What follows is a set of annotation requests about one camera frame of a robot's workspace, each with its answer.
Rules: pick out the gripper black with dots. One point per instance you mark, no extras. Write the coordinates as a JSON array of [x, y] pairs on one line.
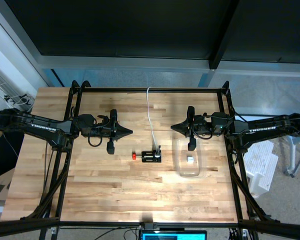
[[192, 127], [113, 130]]

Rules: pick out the small white power plug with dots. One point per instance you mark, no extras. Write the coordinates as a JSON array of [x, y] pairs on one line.
[[158, 152]]

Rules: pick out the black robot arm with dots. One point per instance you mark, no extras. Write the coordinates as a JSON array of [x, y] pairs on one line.
[[40, 126], [262, 128]]

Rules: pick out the small white cube plug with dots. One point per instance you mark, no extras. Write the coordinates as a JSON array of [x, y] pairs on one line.
[[190, 159]]

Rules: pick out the black vise with red knob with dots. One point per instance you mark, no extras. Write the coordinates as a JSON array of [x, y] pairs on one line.
[[148, 157]]

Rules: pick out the clear plastic tub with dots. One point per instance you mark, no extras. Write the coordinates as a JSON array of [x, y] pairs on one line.
[[190, 172]]

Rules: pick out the white plastic step stool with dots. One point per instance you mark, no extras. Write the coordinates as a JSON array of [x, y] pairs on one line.
[[261, 162]]

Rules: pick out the black pillar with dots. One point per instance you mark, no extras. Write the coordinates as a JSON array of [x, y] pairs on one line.
[[222, 37]]

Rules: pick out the laptop screen with blue edge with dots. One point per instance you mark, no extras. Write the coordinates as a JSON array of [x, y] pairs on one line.
[[172, 236]]

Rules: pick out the brown cardboard sheet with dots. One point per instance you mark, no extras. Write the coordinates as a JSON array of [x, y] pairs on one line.
[[6, 178]]

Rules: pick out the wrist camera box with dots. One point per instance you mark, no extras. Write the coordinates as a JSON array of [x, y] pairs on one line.
[[87, 119], [218, 118]]

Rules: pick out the black metal frame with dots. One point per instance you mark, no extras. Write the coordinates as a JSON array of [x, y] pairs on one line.
[[190, 90]]

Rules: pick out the small black camera box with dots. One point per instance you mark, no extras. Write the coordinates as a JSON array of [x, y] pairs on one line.
[[148, 225]]

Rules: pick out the grey metal chair frame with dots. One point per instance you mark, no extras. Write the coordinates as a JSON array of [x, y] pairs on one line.
[[292, 155]]

